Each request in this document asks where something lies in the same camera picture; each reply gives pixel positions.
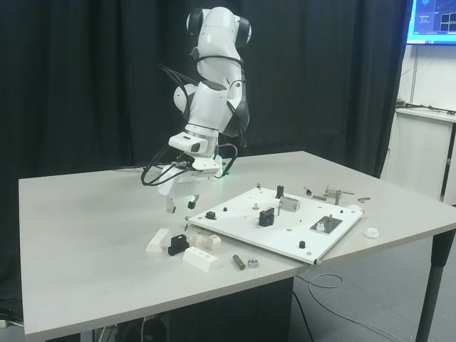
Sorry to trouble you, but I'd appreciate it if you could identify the white cube holder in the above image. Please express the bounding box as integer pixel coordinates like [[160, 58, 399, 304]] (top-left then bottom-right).
[[187, 231, 223, 252]]

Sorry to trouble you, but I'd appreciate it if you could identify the blue screen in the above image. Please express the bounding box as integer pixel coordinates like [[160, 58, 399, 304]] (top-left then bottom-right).
[[405, 0, 456, 46]]

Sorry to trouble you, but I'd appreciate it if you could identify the grey floor cable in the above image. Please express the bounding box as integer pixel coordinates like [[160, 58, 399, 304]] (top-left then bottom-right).
[[292, 273, 422, 342]]

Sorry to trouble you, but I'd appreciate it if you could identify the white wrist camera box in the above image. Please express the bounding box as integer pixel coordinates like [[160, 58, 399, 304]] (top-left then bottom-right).
[[167, 132, 209, 157]]

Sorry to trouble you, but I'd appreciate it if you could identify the black plug on board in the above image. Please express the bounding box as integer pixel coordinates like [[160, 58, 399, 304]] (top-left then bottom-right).
[[258, 207, 276, 228]]

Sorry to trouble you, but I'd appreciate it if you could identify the white holder with round holes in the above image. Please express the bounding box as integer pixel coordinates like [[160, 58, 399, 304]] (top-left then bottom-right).
[[182, 246, 219, 274]]

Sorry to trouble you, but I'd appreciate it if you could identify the black curtain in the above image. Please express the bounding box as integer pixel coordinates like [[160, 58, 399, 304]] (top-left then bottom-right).
[[0, 0, 414, 342]]

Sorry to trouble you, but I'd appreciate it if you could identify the black D-SUB plug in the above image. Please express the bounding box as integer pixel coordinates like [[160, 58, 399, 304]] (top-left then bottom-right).
[[167, 233, 189, 257]]

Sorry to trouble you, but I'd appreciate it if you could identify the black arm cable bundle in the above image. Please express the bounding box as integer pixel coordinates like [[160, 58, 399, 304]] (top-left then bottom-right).
[[140, 63, 200, 187]]

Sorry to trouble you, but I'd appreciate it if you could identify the black cable on cabinet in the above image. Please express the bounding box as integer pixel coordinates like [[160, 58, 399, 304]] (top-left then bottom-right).
[[396, 100, 456, 115]]

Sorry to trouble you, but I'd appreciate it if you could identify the white wedge holder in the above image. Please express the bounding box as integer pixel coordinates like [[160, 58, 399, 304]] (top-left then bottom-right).
[[145, 227, 170, 254]]

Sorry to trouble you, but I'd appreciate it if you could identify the white task board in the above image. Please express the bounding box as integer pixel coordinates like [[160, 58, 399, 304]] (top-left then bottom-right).
[[186, 185, 366, 266]]

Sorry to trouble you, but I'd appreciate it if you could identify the black table leg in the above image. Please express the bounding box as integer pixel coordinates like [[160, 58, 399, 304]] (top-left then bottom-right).
[[417, 232, 450, 342]]

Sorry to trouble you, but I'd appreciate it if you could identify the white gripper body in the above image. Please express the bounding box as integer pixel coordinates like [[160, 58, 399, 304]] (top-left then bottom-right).
[[158, 164, 214, 197]]

